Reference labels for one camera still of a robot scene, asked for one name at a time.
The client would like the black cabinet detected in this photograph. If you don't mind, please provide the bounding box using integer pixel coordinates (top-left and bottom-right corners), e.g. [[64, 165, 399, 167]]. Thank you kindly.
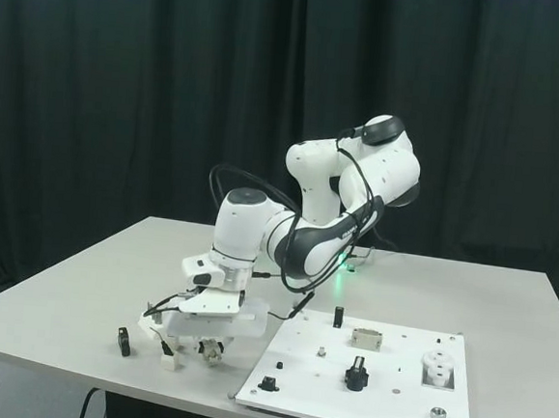
[[102, 389, 238, 418]]

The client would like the white task board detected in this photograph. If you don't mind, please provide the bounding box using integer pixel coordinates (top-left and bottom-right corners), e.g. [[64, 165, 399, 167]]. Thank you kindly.
[[232, 304, 489, 418]]

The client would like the white large gear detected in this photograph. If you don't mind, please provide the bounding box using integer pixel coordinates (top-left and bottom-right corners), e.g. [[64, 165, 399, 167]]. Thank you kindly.
[[420, 348, 447, 371]]

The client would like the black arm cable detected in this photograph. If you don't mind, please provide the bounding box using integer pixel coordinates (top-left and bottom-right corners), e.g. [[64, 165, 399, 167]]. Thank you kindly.
[[197, 114, 388, 326]]

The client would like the white round peg holder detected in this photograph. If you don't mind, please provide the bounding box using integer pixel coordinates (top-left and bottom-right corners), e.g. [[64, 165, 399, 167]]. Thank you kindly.
[[136, 307, 172, 342]]

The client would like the black base cable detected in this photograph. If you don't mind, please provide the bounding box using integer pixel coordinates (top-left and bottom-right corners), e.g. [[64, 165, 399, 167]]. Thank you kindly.
[[347, 222, 401, 277]]

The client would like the small white plug holder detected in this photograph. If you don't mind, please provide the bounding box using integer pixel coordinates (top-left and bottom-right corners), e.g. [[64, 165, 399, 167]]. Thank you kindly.
[[158, 348, 187, 373]]

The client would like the black D-SUB plug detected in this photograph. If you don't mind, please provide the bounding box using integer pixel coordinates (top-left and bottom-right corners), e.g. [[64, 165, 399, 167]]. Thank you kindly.
[[115, 325, 134, 357]]

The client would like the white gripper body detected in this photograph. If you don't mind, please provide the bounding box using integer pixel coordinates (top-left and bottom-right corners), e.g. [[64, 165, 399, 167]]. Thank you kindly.
[[167, 293, 271, 346]]

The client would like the black floor cable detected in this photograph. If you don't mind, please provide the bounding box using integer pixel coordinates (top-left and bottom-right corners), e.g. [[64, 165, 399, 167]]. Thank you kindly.
[[79, 385, 101, 418]]

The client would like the black curtain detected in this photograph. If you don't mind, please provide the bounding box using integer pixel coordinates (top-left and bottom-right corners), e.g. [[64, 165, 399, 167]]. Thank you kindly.
[[0, 0, 559, 339]]

